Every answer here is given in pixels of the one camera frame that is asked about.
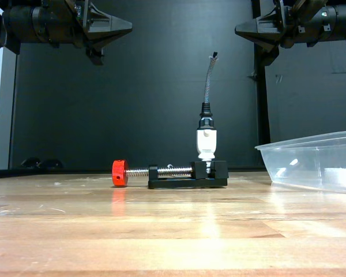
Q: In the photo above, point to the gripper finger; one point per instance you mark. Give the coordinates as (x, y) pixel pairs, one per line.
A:
(259, 25)
(103, 37)
(262, 39)
(118, 24)

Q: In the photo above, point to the white power receptacle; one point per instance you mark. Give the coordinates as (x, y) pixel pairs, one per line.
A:
(206, 144)

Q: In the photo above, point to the clear plastic tub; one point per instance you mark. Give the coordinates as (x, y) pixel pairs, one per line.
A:
(305, 161)

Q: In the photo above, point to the black vise with orange knob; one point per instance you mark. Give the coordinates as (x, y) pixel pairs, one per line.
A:
(187, 183)

